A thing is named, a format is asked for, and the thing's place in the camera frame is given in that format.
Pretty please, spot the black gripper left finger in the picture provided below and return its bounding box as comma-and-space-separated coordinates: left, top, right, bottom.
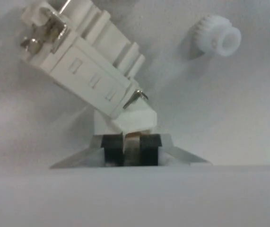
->
49, 134, 126, 169

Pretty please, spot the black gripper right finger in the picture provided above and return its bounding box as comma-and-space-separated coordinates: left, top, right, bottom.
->
139, 133, 213, 167

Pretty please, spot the white Ethernet plug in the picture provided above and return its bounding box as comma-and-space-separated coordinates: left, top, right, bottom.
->
112, 103, 158, 166

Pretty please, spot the beige Ethernet socket housing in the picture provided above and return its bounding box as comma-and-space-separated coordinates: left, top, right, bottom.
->
20, 0, 150, 119

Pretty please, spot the white small gear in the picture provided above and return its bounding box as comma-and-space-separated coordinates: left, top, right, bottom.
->
191, 14, 242, 58

